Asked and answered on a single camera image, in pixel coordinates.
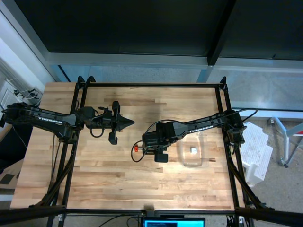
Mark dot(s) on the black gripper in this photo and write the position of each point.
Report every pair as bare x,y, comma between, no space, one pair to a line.
111,120
161,158

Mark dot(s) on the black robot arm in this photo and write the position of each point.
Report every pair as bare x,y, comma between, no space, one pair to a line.
47,119
201,127

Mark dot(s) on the black vise with red knob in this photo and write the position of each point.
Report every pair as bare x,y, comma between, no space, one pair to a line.
136,148

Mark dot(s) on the clear plastic tub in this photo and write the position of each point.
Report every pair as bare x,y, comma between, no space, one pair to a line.
203,151

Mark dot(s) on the laptop screen with blue edge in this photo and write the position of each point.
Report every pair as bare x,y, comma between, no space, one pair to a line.
174,223

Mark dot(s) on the white stepped foam block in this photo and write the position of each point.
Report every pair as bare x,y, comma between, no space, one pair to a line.
256,153

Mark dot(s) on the white power strip with plugs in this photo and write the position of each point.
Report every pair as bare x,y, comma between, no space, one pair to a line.
26,94

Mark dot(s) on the cardboard box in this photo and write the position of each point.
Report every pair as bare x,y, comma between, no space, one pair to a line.
14,168

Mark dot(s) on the grey metal stand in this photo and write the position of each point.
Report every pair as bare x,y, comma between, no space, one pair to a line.
287,151

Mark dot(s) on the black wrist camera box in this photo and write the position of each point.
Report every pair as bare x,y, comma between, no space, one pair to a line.
148,140

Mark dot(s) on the black table-level camera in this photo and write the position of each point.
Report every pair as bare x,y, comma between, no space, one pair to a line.
151,213

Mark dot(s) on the black aluminium frame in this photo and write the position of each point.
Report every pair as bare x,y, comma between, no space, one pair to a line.
23,214

